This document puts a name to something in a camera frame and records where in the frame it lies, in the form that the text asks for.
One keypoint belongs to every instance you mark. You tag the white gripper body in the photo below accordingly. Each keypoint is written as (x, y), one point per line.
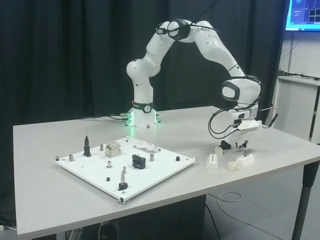
(236, 137)

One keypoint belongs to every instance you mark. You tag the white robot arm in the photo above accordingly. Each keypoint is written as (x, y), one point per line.
(155, 45)

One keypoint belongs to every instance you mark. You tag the black block holder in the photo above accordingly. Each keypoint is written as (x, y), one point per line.
(225, 145)

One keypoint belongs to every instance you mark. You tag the white peg holder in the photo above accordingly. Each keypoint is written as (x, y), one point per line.
(246, 160)

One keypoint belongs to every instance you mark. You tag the small white cube holder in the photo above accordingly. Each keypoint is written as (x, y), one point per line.
(218, 151)
(232, 166)

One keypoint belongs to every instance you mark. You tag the white wedge holder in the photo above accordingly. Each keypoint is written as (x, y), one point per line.
(212, 162)

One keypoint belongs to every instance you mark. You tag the white cabinet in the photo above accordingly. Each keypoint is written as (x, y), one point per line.
(295, 107)

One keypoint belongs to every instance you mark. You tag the dark grey table leg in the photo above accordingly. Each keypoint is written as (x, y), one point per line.
(306, 200)

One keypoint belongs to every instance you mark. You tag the white medium gear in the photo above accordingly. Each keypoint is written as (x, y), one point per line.
(149, 148)

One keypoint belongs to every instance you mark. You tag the white large gear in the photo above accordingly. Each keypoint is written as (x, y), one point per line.
(141, 145)

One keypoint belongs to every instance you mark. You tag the black Ethernet plug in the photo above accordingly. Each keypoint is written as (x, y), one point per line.
(138, 162)

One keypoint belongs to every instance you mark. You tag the small metal square peg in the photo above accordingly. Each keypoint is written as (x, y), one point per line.
(123, 169)

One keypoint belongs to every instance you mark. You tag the metal USB plug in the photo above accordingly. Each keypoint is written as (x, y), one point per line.
(122, 178)

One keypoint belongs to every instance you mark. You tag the grey D-SUB plug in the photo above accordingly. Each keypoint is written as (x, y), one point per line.
(113, 149)

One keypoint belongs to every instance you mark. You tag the metal BNC plug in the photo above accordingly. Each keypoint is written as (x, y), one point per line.
(109, 164)

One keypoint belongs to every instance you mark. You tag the blue screen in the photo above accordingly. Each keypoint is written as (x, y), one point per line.
(303, 15)

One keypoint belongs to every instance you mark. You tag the white task board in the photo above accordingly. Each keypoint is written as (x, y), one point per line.
(100, 175)

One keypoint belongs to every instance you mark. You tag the tall black waterproof plug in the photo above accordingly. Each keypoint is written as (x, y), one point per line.
(86, 148)

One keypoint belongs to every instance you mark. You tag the black curtain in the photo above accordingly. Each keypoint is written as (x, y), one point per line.
(62, 62)

